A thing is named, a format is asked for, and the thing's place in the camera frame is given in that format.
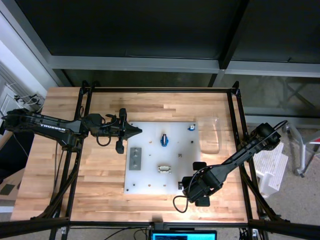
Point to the beige connector housing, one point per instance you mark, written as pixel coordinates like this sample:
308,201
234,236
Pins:
164,169

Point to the small blue white connector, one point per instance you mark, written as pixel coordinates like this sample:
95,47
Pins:
191,128

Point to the silver metal stand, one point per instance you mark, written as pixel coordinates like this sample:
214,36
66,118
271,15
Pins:
302,155

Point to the laptop screen with blue edge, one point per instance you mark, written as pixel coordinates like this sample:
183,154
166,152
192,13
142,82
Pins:
182,236

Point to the black aluminium table frame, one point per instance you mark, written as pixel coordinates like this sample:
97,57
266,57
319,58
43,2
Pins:
112,223

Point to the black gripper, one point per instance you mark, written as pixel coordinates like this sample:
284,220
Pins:
195,187
122,130

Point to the white styrofoam block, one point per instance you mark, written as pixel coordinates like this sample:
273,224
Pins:
272,170

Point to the black vertical wall post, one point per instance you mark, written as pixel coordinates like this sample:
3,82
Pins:
230,50

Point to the blue clamp with cylinder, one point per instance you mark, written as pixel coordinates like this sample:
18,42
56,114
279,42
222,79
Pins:
167,143

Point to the grey metal base plate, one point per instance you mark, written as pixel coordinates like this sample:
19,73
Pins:
131,160

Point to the black table level camera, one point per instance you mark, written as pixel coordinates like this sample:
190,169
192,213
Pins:
160,225

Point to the white task board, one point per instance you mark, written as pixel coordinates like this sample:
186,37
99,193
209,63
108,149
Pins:
150,175

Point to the flat cardboard with black patches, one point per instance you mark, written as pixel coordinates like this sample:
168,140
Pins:
15,180

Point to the clear plastic tub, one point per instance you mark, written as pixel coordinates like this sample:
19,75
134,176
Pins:
210,135

